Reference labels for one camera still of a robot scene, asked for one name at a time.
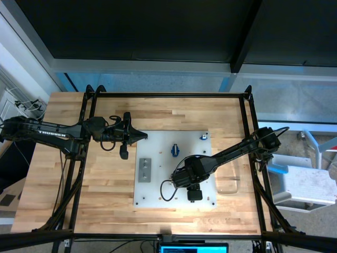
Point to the blue and white socket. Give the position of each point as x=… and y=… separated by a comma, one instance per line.
x=203, y=137

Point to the brown cardboard box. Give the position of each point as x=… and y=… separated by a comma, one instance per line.
x=15, y=189

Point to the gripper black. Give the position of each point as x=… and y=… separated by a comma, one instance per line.
x=126, y=134
x=184, y=180

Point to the grey metal block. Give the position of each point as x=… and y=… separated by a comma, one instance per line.
x=143, y=179

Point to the blue clamp connector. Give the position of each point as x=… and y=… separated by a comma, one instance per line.
x=174, y=151

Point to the clear plastic tub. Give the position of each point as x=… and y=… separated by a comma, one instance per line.
x=227, y=184

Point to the white mounting board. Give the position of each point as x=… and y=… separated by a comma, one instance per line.
x=152, y=189

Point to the black aluminium frame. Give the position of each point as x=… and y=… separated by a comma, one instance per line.
x=168, y=94

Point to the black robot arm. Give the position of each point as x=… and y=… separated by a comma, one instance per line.
x=237, y=149
x=52, y=131

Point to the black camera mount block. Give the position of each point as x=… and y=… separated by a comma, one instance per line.
x=166, y=238

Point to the white step ladder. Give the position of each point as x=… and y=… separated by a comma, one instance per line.
x=308, y=184

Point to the laptop screen with blue edge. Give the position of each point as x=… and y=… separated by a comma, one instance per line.
x=192, y=249

